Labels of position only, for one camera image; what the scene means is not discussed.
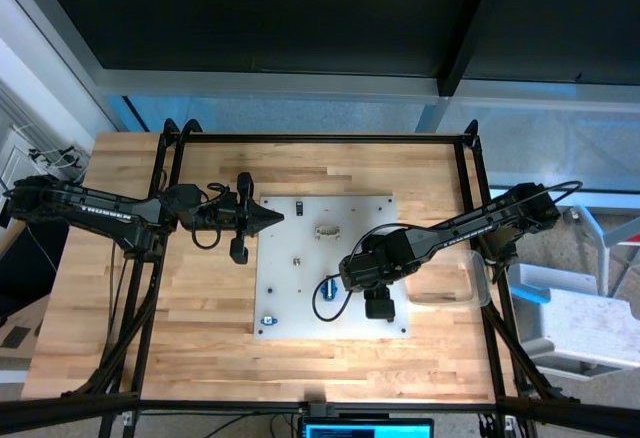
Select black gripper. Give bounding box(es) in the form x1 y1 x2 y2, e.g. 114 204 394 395
364 285 397 322
219 172 285 265

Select white taskboard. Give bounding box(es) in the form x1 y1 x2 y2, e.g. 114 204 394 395
251 193 409 340

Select clear plastic tub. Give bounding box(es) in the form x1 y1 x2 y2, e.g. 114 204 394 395
403 251 491 310

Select blue laptop screen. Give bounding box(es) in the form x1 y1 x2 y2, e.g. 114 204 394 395
298 417 435 438

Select white step stool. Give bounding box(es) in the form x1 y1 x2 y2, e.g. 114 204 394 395
509 260 640 384

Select cardboard box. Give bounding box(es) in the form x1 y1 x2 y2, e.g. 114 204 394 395
0 295 51 384

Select blue round connector mount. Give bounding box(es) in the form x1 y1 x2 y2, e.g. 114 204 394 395
316 278 339 303

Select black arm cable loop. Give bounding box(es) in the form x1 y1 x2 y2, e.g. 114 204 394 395
191 181 229 251
312 276 352 323

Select black metal frame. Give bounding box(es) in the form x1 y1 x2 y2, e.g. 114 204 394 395
0 117 640 438

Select black table-level camera mount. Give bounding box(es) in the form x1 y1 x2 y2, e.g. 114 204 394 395
303 391 334 417

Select white and black cable bundle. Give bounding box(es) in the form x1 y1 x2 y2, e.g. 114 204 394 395
27 145 86 170

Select grey metal chair frame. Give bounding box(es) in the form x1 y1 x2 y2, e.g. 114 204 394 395
564 202 640 319

